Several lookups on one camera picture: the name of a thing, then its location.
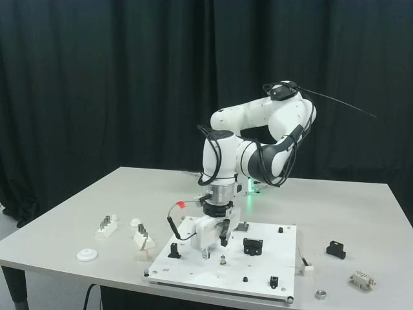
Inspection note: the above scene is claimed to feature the white task board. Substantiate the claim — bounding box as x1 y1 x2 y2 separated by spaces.
141 215 298 305

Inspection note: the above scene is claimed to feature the beige waterproof plug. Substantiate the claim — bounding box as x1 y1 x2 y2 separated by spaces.
350 270 377 287

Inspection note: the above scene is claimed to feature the white round peg holder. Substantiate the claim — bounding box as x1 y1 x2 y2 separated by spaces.
94 216 119 240

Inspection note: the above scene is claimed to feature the thin black cable tie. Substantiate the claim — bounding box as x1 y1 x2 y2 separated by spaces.
299 87 378 119

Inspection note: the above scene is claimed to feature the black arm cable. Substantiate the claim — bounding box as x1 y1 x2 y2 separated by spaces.
197 81 318 189

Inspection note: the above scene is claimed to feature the black D-SUB plug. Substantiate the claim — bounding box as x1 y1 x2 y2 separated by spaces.
325 239 347 260

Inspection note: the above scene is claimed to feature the white large gear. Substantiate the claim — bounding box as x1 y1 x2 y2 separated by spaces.
76 247 99 262

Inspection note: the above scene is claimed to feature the thin black rod red tag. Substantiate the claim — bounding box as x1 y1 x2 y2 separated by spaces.
166 200 203 242

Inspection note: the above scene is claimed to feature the Ethernet plug with short cable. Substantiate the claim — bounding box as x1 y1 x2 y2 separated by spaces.
296 247 309 267

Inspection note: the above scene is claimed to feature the black curtain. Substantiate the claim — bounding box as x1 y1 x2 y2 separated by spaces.
0 0 413 229

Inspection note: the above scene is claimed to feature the dark table leg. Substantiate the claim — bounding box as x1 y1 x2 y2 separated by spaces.
0 266 27 310

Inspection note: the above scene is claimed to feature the white square peg holder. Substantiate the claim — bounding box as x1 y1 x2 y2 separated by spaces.
132 229 156 249

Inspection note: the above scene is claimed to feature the black cable under table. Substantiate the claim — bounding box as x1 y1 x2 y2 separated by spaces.
84 284 101 310

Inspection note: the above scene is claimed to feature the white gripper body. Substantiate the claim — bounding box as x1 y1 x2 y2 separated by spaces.
189 215 234 252

